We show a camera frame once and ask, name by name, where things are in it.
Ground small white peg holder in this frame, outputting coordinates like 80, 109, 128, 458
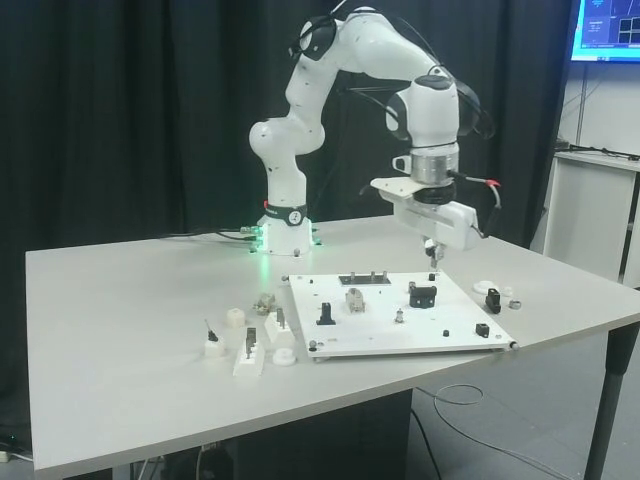
266, 317, 292, 344

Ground blue monitor screen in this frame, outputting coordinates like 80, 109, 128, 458
569, 0, 640, 64

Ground black curtains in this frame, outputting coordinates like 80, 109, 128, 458
0, 0, 576, 454

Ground white flat mounting plate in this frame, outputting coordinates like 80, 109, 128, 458
369, 176, 423, 201

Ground large white peg holder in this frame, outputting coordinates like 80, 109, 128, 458
231, 344, 267, 377

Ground grey floor cable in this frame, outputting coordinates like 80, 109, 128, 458
432, 383, 590, 480

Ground dark grey table leg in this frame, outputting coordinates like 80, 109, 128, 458
583, 329, 630, 480

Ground thin black cable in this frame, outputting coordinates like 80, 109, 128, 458
554, 141, 640, 162

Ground small metal plug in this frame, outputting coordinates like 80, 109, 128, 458
251, 293, 277, 317

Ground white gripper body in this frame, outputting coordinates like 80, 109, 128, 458
391, 192, 477, 252

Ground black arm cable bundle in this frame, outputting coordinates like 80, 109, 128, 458
288, 0, 497, 199

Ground black base cables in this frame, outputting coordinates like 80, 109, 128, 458
169, 226, 262, 245

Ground white task board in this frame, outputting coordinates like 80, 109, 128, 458
282, 269, 521, 361

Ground white cabinet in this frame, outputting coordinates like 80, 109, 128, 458
529, 149, 640, 290

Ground black floor cable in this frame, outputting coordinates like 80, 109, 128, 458
410, 408, 454, 480

